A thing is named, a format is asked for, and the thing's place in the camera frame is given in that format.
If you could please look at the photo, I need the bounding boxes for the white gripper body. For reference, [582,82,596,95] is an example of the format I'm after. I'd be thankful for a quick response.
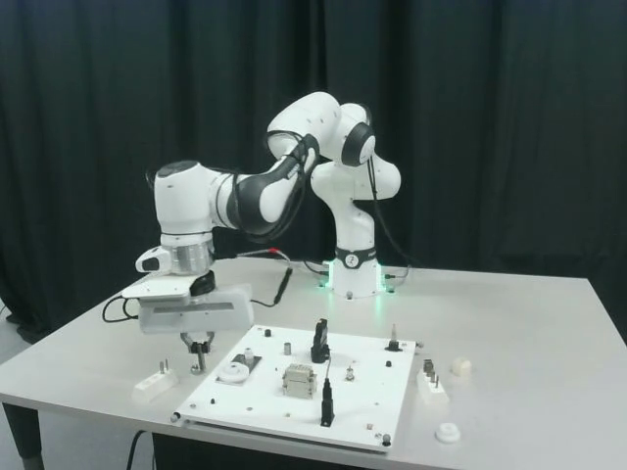
[138,282,254,336]

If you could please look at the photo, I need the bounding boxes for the white peg holder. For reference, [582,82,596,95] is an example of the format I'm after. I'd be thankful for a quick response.
[415,369,452,407]
[131,370,180,402]

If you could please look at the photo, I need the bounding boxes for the white large gear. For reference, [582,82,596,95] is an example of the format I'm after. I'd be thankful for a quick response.
[217,364,249,385]

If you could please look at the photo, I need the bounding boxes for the beige rectangular connector block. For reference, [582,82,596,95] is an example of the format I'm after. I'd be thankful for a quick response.
[280,364,308,405]

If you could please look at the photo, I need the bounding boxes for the white task board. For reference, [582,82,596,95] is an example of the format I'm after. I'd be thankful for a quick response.
[169,323,423,449]

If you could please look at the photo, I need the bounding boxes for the black D-SUB plug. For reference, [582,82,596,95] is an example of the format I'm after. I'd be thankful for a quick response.
[309,316,331,364]

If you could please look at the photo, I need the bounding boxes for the metal bolt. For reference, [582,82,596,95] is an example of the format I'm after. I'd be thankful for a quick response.
[384,322,404,353]

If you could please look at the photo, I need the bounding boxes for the black table leg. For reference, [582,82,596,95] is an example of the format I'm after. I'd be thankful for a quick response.
[0,402,43,470]

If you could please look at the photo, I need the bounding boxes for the white small gear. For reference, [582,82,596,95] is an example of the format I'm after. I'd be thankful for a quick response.
[434,421,462,444]

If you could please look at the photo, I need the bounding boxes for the black curtain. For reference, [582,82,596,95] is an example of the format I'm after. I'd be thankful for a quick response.
[0,0,627,340]

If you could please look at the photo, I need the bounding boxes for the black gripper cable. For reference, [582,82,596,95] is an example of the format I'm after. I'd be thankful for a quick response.
[101,294,144,325]

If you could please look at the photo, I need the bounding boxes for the thin black rod on wire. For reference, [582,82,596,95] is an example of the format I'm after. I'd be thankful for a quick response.
[214,247,296,309]

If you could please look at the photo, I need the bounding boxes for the black cable under table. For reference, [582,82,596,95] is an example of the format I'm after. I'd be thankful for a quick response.
[127,429,155,470]

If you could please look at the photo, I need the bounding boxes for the black plug with cable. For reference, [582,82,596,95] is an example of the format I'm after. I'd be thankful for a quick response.
[318,355,338,427]

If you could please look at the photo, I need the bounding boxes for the black forearm cable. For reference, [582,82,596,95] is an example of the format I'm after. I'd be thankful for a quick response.
[228,130,320,245]

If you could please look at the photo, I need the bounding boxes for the black shoulder cable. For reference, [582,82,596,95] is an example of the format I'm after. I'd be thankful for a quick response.
[363,108,410,276]

